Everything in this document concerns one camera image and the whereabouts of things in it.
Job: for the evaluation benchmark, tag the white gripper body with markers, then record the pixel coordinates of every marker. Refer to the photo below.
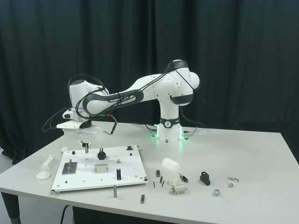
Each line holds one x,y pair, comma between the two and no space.
91,135

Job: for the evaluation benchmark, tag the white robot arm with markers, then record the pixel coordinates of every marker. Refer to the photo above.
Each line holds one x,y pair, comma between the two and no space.
149,89

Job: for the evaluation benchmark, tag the black round connector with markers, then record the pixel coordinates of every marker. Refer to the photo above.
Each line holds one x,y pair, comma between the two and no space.
101,155

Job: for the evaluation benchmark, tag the white peg holder with holes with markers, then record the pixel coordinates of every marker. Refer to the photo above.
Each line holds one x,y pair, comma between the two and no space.
48,163

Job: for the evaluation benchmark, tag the dark square peg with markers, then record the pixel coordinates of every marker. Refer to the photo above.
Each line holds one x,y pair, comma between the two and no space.
161,179
158,173

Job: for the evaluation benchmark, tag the small white holder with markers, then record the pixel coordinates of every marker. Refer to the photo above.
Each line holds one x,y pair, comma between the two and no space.
172,180
63,149

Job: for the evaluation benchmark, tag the white task board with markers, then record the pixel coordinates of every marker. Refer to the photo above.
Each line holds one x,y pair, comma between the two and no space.
93,177

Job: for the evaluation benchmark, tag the white large gear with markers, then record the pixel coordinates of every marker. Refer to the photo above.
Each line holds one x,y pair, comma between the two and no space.
42,175

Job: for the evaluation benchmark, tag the large white holder block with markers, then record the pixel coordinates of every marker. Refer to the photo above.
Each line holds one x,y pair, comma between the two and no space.
170,164

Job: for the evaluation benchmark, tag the black table leg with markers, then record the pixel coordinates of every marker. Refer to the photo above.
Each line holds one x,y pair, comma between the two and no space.
10,206

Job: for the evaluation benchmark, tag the beige D-SUB plug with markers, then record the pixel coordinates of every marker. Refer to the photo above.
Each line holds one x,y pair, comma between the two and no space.
177,188

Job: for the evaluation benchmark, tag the USB plug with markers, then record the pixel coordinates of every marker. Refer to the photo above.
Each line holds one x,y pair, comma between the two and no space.
184,178

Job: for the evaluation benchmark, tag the black curtains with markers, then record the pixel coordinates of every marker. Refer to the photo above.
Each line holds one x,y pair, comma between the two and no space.
116,35

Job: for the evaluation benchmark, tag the black Ethernet plug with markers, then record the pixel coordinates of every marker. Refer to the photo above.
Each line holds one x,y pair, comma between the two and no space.
204,178

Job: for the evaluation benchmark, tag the metal bolt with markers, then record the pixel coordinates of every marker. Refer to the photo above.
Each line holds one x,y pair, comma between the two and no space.
216,192

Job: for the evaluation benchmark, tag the small metal BNC plug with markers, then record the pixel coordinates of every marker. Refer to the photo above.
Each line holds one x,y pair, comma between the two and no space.
230,185

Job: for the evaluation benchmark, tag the flat metal key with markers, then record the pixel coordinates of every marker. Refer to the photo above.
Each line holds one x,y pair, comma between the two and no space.
233,179

